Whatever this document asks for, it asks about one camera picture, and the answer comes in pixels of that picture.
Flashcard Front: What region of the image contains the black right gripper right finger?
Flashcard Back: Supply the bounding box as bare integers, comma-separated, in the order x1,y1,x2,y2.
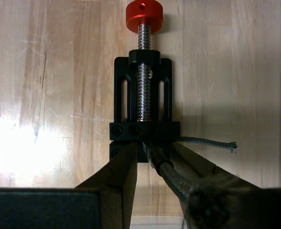
170,142,281,229

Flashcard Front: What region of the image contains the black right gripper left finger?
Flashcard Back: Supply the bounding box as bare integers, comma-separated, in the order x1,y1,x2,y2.
0,142,139,229

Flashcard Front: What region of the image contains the USB-C plug with braided cable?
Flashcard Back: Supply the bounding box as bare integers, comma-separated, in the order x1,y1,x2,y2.
141,140,230,229

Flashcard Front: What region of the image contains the black vise with red knob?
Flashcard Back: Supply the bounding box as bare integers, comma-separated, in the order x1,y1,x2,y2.
108,0,181,165

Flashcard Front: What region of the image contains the grey braided cable stub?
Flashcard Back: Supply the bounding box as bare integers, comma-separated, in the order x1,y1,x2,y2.
178,136,238,153

